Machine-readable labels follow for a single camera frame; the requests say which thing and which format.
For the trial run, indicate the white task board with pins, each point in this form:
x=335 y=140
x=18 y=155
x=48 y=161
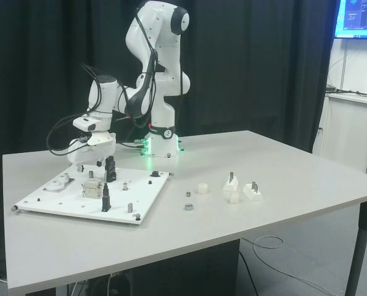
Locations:
x=78 y=212

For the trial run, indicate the white peg holder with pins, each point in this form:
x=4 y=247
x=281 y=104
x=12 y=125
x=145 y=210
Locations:
x=231 y=186
x=253 y=195

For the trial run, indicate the small grey metal plug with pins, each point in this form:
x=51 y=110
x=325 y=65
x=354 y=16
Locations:
x=188 y=194

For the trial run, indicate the small black plug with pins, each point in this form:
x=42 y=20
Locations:
x=155 y=174

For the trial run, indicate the medium metal round peg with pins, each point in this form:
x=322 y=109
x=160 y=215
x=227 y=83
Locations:
x=256 y=187

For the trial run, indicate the white large gear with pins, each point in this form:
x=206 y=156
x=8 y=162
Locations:
x=55 y=187

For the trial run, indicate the grey metal round peg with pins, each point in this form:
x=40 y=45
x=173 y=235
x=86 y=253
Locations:
x=91 y=174

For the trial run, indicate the white cabinet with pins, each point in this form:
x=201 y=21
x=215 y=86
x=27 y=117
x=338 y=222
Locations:
x=349 y=132

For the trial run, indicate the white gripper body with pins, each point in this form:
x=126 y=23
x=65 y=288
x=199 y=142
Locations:
x=92 y=152

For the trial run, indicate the flat white mount plate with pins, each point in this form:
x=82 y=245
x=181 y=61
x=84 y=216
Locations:
x=101 y=138

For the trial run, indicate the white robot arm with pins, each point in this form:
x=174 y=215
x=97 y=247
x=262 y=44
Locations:
x=164 y=101

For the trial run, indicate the black table leg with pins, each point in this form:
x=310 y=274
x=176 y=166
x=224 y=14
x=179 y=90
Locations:
x=363 y=234

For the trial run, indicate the small white holder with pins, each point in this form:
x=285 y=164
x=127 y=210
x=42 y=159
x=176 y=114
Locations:
x=202 y=188
x=234 y=198

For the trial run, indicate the metal bolt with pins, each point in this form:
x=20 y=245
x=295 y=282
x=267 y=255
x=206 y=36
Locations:
x=188 y=207

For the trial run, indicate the black curtain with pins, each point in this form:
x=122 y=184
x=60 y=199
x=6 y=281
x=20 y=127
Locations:
x=32 y=77

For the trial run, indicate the wide metal square peg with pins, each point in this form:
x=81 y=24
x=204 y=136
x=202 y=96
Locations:
x=129 y=207

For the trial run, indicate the white medium gear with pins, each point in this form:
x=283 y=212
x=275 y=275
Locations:
x=63 y=178

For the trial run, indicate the metal BNC plug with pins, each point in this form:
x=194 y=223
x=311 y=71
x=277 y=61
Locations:
x=126 y=186

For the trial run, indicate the blue screen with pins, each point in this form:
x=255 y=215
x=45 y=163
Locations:
x=360 y=17

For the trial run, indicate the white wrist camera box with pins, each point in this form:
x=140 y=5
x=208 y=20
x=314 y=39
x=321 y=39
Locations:
x=89 y=123

